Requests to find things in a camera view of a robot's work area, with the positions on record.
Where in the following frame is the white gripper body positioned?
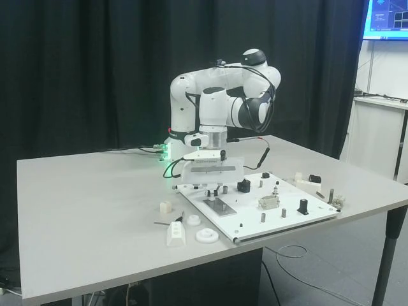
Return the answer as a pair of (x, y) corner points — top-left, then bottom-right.
(180, 156), (245, 186)

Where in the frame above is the white large gear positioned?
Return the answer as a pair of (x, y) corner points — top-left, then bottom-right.
(195, 228), (220, 245)

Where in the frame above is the flat white mounting plate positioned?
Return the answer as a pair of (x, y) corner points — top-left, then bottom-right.
(184, 149), (224, 162)

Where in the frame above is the white task board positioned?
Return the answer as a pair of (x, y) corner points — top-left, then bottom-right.
(171, 170), (342, 245)

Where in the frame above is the long white peg holder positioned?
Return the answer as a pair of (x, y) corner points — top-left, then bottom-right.
(295, 178), (323, 193)
(165, 221), (187, 248)

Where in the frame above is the black stepped plug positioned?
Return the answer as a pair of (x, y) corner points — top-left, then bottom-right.
(296, 198), (311, 215)

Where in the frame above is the black curtain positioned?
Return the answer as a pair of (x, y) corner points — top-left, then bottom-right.
(0, 0), (367, 281)

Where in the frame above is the white cabinet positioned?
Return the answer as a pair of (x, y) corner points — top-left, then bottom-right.
(345, 94), (408, 186)

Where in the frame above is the black table leg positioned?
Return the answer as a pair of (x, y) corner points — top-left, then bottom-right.
(370, 209), (403, 306)

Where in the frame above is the blue screen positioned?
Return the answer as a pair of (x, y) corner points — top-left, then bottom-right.
(362, 0), (408, 42)

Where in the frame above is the silver wrist ring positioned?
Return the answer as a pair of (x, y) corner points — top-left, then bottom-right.
(206, 130), (228, 150)

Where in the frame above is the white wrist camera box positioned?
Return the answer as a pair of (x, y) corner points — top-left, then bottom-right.
(184, 133), (208, 149)

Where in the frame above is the black camera cable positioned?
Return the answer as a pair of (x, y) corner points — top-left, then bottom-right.
(163, 158), (189, 179)

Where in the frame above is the black base cable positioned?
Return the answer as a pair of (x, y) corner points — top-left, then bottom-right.
(106, 145), (165, 154)

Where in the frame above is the grey floor cable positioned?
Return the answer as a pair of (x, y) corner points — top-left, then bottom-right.
(275, 244), (408, 296)

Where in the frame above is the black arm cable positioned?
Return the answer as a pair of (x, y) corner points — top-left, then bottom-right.
(186, 58), (277, 133)

